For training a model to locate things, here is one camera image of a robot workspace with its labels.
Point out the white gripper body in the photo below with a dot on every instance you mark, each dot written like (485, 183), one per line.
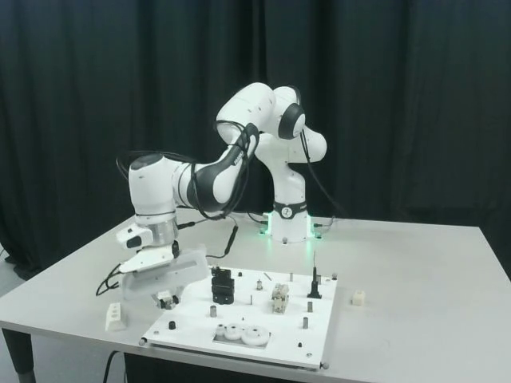
(187, 267)

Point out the metal hex bolt nut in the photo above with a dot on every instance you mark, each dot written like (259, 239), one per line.
(167, 304)

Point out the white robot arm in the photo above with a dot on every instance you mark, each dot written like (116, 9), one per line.
(255, 107)

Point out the black D-SUB plug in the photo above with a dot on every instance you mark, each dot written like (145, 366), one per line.
(221, 289)

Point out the flat white plate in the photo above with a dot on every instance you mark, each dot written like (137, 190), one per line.
(147, 261)

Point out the metal round peg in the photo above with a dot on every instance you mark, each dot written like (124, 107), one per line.
(213, 310)
(305, 321)

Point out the white holder with holes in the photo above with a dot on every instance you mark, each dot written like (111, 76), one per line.
(115, 319)

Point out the thin black rod red tag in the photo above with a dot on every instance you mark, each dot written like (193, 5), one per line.
(231, 239)

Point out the white small gear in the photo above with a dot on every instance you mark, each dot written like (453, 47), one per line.
(220, 333)

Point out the white box with dark window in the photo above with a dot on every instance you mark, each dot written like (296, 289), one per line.
(139, 233)

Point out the white medium gear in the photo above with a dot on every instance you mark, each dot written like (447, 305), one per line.
(232, 333)

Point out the metal BNC plug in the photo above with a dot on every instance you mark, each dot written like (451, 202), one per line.
(259, 285)

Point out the beige Ethernet plug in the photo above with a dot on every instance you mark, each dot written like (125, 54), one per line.
(279, 299)

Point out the white task board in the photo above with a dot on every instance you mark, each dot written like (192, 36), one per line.
(283, 331)

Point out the black waterproof plug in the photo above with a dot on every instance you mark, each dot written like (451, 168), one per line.
(314, 289)

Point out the black table leg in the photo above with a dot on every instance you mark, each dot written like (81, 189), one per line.
(16, 355)

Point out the small white cube holder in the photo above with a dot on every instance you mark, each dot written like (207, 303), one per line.
(358, 299)

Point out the black curtain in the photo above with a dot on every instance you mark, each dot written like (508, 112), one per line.
(80, 80)

